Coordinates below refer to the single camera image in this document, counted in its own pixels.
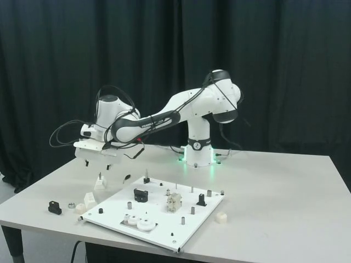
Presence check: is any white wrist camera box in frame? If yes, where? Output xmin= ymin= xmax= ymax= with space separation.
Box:
xmin=80 ymin=123 xmax=97 ymax=139

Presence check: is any black curtain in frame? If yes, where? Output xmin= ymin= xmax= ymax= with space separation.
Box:
xmin=0 ymin=0 xmax=351 ymax=192

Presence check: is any flat white mounting plate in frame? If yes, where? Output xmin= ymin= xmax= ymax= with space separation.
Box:
xmin=73 ymin=141 xmax=108 ymax=151

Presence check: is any white task board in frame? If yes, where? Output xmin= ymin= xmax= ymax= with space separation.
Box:
xmin=78 ymin=176 xmax=227 ymax=253

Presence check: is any grey table leg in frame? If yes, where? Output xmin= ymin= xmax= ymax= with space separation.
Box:
xmin=0 ymin=225 xmax=24 ymax=263

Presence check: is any black D-SUB plug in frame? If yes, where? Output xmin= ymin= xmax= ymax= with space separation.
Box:
xmin=48 ymin=201 xmax=63 ymax=214

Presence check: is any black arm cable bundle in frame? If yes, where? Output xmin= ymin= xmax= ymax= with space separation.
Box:
xmin=49 ymin=70 xmax=245 ymax=161

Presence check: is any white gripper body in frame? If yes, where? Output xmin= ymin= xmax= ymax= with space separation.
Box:
xmin=75 ymin=147 xmax=123 ymax=167

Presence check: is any white large gear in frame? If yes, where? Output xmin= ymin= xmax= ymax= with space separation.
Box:
xmin=137 ymin=216 xmax=156 ymax=230

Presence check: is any white peg holder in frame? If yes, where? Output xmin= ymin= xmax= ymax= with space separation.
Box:
xmin=83 ymin=191 xmax=97 ymax=205
xmin=93 ymin=177 xmax=107 ymax=191

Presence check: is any thin black rod on wire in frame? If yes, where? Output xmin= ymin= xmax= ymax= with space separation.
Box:
xmin=123 ymin=136 xmax=146 ymax=160

